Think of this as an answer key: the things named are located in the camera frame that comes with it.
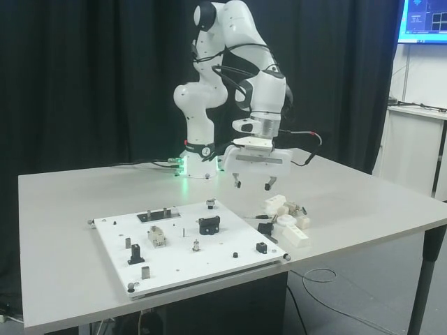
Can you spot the white gear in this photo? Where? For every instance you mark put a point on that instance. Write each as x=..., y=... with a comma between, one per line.
x=285, y=220

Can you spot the black curtains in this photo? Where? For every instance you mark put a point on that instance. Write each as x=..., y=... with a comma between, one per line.
x=87, y=87

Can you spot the blue screen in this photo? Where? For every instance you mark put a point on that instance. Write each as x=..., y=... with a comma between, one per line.
x=424, y=21

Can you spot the large white holder with holes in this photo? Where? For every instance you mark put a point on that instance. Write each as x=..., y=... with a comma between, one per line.
x=296, y=237

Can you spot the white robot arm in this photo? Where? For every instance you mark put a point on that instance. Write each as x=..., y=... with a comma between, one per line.
x=206, y=115

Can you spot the black table leg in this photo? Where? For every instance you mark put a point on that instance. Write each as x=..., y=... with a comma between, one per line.
x=424, y=279

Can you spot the metal bolt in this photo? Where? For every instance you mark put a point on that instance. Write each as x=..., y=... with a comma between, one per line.
x=210, y=203

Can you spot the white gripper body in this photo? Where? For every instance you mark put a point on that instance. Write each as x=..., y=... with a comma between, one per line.
x=258, y=169

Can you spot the beige plug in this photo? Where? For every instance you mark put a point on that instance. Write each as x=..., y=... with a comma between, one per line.
x=294, y=208

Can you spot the small white holder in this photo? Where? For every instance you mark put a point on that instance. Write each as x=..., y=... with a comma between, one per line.
x=304, y=222

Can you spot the white task board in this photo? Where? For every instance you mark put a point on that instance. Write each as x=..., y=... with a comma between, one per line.
x=195, y=268

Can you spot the white cabinet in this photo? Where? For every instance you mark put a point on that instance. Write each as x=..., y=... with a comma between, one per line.
x=412, y=153

